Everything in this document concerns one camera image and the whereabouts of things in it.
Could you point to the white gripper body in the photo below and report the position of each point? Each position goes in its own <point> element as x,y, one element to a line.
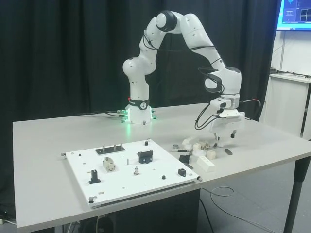
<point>228,125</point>

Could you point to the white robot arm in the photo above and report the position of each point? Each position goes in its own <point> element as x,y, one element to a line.
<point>138,68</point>

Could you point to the long white peg holder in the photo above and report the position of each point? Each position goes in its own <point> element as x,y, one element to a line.
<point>205,165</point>

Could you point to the silver metal plug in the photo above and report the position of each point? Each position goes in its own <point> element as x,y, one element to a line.
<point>206,145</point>

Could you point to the white cube holder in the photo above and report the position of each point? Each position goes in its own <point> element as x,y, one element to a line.
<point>211,154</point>

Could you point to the black USB plug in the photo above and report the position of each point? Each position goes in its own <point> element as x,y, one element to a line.
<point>228,152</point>

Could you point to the white medium gear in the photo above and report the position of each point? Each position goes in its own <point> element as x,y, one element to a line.
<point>197,146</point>

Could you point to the white large gear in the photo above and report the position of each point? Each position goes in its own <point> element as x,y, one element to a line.
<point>198,154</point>

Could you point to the black D-SUB plug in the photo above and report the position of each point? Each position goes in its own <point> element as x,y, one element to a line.
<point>184,158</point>

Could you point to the metal bolt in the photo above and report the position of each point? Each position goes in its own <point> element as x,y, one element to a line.
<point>175,146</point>

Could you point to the white cabinet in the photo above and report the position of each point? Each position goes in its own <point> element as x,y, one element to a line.
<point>286,102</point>

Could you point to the dark table leg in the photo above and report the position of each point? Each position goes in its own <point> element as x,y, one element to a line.
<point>296,189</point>

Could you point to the blue screen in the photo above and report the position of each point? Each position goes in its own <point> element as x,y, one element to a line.
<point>295,14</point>

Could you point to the white task board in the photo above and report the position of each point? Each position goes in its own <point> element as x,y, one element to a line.
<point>73,174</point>

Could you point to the black curtain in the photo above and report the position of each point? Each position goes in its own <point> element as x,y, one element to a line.
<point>60,48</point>

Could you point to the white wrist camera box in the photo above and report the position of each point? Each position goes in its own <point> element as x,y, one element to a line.
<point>219,104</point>

